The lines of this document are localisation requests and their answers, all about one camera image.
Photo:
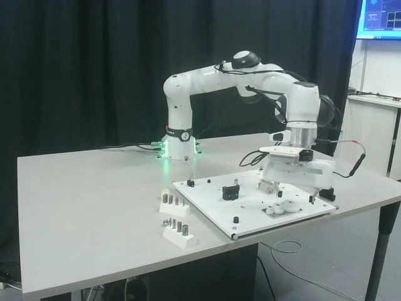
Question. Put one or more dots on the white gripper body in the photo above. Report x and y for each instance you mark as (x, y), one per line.
(300, 175)

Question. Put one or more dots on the black D-SUB plug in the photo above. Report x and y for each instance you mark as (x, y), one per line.
(326, 194)

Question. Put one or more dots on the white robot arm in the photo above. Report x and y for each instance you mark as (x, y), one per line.
(200, 84)

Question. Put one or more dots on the white medium gear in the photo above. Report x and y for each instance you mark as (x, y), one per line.
(278, 209)

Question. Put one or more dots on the white large gear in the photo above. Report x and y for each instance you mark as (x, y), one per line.
(289, 207)

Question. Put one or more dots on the white small gear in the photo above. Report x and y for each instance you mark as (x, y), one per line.
(270, 211)

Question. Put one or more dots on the white task board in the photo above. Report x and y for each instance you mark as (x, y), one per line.
(213, 213)

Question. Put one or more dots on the grey table leg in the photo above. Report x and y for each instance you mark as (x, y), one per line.
(384, 238)

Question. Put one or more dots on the white cabinet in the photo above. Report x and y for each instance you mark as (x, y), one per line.
(372, 135)

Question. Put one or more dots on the large metal round peg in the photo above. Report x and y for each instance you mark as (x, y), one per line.
(185, 230)

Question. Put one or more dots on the medium metal round peg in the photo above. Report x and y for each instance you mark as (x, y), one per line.
(180, 227)

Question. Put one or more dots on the white square peg holder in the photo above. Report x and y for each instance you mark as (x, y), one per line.
(175, 211)

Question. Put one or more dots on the medium metal square peg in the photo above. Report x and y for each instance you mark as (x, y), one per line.
(170, 200)

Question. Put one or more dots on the small metal round peg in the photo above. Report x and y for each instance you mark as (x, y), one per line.
(173, 224)

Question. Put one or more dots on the white round peg holder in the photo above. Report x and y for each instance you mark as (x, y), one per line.
(178, 239)

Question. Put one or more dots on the large metal square peg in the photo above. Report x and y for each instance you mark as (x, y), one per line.
(164, 199)

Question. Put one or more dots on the blue monitor screen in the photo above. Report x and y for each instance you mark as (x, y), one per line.
(380, 19)

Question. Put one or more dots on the black curtain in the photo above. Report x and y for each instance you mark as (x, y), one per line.
(94, 62)

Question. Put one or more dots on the flat white mount plate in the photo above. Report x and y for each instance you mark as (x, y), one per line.
(279, 151)

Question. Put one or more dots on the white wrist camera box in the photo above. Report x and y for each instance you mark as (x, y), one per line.
(279, 137)

